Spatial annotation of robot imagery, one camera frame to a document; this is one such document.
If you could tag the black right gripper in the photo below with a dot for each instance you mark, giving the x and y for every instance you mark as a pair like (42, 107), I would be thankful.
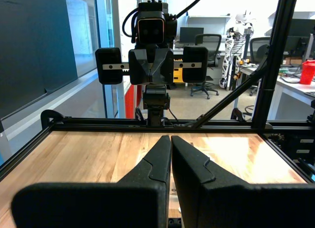
(108, 75)

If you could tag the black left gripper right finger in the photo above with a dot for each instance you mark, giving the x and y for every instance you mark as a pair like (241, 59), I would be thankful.
(246, 208)

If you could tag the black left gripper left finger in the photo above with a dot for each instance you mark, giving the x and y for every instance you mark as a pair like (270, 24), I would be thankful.
(86, 208)

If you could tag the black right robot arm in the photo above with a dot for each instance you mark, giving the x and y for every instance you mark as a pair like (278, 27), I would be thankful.
(156, 100)

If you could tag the yellow cabinet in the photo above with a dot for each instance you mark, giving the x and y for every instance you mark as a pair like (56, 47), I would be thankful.
(177, 76)

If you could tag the red cabinet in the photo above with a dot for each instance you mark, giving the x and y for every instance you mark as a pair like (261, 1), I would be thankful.
(130, 100)

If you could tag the black computer monitor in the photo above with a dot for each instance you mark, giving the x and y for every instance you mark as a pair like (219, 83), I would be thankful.
(302, 31)
(191, 34)

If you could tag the black mesh office chair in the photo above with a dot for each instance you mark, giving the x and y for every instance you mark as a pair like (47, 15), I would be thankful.
(208, 42)
(258, 48)

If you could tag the black controller box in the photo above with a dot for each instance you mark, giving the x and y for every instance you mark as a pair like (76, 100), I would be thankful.
(290, 144)

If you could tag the white lattice robot figure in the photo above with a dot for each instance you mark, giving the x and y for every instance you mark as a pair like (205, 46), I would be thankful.
(227, 55)

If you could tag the glass window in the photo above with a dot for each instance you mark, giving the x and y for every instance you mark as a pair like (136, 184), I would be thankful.
(83, 28)

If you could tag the white office desk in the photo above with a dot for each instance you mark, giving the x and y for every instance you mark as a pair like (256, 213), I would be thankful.
(290, 86)

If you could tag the red plastic cup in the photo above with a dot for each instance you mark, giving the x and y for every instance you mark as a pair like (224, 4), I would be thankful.
(307, 73)

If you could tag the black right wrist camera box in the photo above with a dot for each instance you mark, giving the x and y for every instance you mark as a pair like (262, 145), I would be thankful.
(150, 37)

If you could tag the black aluminium table frame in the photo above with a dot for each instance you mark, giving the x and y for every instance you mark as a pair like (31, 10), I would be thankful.
(98, 122)

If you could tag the black frame corner bracket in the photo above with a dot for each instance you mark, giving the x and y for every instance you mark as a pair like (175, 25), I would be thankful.
(45, 116)

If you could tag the dark wall panel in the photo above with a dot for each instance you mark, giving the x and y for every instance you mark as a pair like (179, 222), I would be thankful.
(32, 53)

